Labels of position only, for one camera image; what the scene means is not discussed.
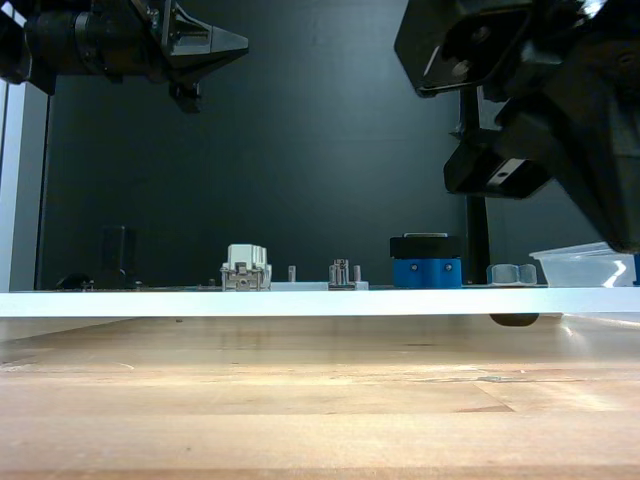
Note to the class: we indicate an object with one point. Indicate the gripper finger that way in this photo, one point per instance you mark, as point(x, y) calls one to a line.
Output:
point(227, 42)
point(205, 67)
point(620, 125)
point(555, 135)

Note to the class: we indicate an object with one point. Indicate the blue and black round connector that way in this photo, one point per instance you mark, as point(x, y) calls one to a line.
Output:
point(425, 272)

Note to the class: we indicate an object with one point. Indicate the grey connector housing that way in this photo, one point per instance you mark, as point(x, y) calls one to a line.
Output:
point(245, 260)

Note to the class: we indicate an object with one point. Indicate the small silver threaded stud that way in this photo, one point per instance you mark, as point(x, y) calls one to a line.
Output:
point(342, 272)

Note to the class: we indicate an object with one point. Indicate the white board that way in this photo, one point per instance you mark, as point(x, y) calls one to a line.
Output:
point(200, 302)

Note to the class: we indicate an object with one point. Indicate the clear plastic tub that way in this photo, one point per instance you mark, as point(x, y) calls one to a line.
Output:
point(575, 270)

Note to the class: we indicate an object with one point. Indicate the silver upright screw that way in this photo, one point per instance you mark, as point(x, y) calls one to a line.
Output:
point(332, 274)
point(292, 274)
point(357, 274)

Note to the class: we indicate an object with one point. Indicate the black aluminium frame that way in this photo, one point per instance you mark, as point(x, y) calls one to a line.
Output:
point(477, 240)

